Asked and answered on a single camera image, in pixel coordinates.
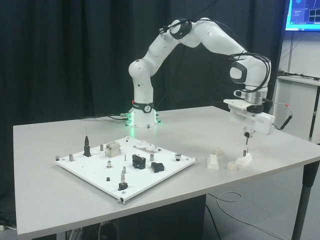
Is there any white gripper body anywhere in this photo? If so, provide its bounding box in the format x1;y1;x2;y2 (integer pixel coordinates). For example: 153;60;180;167
229;107;276;136

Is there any white peg holder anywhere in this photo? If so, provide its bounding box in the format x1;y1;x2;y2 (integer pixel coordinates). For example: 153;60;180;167
235;152;253;166

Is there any black rod with red tag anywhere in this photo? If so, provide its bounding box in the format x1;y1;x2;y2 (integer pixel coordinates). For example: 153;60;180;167
272;101;294;130

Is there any white cabinet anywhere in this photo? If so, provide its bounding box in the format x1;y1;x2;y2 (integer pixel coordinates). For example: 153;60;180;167
271;74;320;145

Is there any long white holder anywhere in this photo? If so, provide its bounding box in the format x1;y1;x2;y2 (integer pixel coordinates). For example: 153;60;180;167
206;154;221;170

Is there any black table leg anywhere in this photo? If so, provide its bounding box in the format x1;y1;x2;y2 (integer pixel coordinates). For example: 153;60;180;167
291;162;317;240

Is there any black block plug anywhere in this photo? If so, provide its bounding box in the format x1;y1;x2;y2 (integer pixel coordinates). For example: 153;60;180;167
150;161;165;174

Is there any black plug with prongs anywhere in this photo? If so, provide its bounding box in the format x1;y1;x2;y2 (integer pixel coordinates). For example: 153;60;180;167
131;154;146;171

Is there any blue screen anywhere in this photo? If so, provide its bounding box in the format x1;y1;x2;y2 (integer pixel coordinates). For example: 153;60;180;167
284;0;320;32

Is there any black base metal plug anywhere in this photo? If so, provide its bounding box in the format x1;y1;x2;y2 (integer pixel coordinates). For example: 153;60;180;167
117;166;129;192

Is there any white task board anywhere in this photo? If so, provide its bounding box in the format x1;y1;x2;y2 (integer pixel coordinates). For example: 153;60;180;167
54;135;197;203

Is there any black curtain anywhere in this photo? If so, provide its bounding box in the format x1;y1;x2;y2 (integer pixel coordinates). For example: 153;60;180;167
0;0;286;221

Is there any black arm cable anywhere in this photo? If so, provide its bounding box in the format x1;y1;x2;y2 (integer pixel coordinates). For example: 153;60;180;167
158;16;273;101

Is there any grey floor cable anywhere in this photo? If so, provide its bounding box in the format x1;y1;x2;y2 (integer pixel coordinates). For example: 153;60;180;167
215;191;297;240

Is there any black table cable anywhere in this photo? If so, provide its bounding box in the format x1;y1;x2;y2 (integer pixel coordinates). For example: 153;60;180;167
82;113;131;122

